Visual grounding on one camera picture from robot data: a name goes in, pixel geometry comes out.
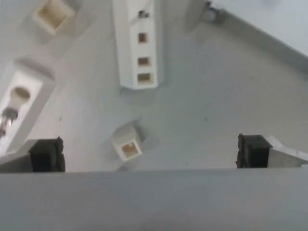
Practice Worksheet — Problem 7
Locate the white round-hole peg holder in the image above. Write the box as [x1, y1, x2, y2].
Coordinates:
[0, 56, 56, 154]

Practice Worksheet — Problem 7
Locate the white task board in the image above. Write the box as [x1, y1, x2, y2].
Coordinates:
[204, 0, 308, 58]

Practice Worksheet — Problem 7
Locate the white square-hole peg holder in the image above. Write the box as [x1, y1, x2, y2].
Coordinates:
[113, 0, 166, 91]

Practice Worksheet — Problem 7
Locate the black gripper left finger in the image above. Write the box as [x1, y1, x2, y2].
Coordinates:
[0, 136, 65, 173]

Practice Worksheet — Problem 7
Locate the metal round peg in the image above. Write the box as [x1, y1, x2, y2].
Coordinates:
[0, 116, 13, 130]

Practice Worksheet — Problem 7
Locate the small white cube holder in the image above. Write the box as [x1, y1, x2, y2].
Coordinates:
[111, 125, 145, 162]
[31, 0, 75, 36]

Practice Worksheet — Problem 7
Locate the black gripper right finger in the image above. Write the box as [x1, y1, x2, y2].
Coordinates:
[235, 133, 308, 169]

